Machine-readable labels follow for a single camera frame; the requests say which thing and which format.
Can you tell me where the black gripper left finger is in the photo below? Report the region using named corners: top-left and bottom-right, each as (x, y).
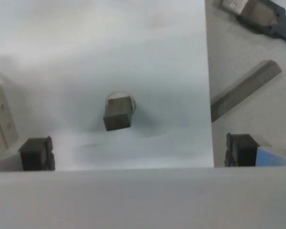
top-left (0, 135), bottom-right (56, 172)

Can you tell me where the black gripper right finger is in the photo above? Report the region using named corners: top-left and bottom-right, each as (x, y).
top-left (225, 133), bottom-right (286, 168)

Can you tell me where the metal square peg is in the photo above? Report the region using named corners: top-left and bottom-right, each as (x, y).
top-left (210, 59), bottom-right (283, 124)
top-left (102, 94), bottom-right (134, 132)

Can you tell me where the black USB plug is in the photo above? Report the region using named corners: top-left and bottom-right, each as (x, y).
top-left (213, 0), bottom-right (286, 44)

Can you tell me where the white task board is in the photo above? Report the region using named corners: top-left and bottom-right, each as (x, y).
top-left (0, 0), bottom-right (215, 172)

